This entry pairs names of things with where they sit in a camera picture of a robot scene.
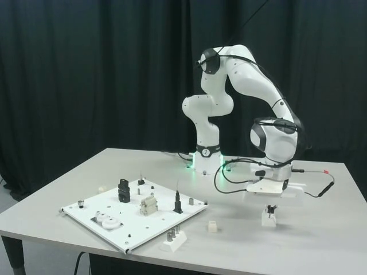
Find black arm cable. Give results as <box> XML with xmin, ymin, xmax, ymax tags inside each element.
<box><xmin>196</xmin><ymin>47</ymin><xmax>312</xmax><ymax>150</ymax></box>

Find black cable under table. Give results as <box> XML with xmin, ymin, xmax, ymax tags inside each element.
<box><xmin>73</xmin><ymin>251</ymin><xmax>88</xmax><ymax>275</ymax></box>

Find white peg holder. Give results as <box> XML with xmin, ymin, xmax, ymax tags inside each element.
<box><xmin>162</xmin><ymin>230</ymin><xmax>189</xmax><ymax>253</ymax></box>
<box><xmin>260</xmin><ymin>208</ymin><xmax>278</xmax><ymax>227</ymax></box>

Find black curtain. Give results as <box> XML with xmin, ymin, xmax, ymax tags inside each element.
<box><xmin>0</xmin><ymin>0</ymin><xmax>367</xmax><ymax>198</ymax></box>

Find silver wrist ring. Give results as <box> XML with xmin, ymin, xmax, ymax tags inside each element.
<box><xmin>271</xmin><ymin>167</ymin><xmax>294</xmax><ymax>183</ymax></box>

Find black looped cable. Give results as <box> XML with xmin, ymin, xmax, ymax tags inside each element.
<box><xmin>214</xmin><ymin>156</ymin><xmax>269</xmax><ymax>194</ymax></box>

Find black D-SUB plug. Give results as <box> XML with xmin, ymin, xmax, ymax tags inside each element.
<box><xmin>116</xmin><ymin>178</ymin><xmax>131</xmax><ymax>203</ymax></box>

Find flat white mount plate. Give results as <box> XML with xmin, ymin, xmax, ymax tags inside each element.
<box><xmin>247</xmin><ymin>179</ymin><xmax>288</xmax><ymax>197</ymax></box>

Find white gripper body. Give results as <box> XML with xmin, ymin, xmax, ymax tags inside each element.
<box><xmin>243</xmin><ymin>184</ymin><xmax>306</xmax><ymax>208</ymax></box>

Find white task board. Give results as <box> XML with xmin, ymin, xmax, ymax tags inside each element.
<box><xmin>58</xmin><ymin>178</ymin><xmax>209</xmax><ymax>255</ymax></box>

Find black base cable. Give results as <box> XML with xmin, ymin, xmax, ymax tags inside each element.
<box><xmin>176</xmin><ymin>151</ymin><xmax>193</xmax><ymax>167</ymax></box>

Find white box with dark window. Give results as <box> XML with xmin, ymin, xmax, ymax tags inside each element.
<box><xmin>252</xmin><ymin>168</ymin><xmax>272</xmax><ymax>180</ymax></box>

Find black table leg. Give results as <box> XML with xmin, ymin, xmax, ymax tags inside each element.
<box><xmin>2</xmin><ymin>236</ymin><xmax>24</xmax><ymax>275</ymax></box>

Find black hanging cable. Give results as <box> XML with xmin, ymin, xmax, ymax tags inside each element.
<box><xmin>219</xmin><ymin>0</ymin><xmax>260</xmax><ymax>55</ymax></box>

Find beige metal connector block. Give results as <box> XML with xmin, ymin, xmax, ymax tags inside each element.
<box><xmin>139</xmin><ymin>193</ymin><xmax>159</xmax><ymax>216</ymax></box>

